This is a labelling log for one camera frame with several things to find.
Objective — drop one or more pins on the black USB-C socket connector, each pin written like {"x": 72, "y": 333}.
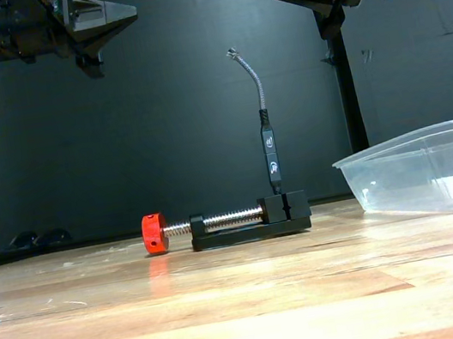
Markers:
{"x": 274, "y": 168}

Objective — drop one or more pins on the clear plastic tub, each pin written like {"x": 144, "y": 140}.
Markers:
{"x": 384, "y": 178}

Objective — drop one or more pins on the black vise with red knob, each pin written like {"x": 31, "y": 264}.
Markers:
{"x": 285, "y": 209}

